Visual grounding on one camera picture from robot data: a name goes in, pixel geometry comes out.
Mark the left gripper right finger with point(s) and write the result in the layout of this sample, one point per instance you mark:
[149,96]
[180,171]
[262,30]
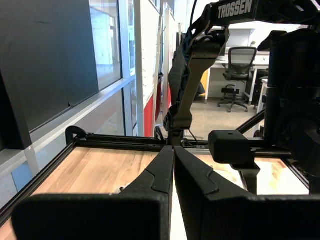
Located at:
[237,217]

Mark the black board screw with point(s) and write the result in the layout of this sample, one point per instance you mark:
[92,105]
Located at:
[121,189]

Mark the red partition panel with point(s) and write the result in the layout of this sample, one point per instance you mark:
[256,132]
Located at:
[148,115]

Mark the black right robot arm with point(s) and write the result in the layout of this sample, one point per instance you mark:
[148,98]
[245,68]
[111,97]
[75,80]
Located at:
[200,65]

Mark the white office desk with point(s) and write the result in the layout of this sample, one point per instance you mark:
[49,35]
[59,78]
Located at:
[215,75]

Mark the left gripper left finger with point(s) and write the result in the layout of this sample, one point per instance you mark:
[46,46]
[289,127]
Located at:
[125,215]

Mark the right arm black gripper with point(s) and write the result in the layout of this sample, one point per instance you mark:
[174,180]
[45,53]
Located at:
[292,112]

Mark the black aluminium frame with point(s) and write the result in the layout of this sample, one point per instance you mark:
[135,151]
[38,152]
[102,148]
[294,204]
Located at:
[112,141]

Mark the black office chair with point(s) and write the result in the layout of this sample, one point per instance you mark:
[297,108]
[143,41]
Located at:
[240,65]

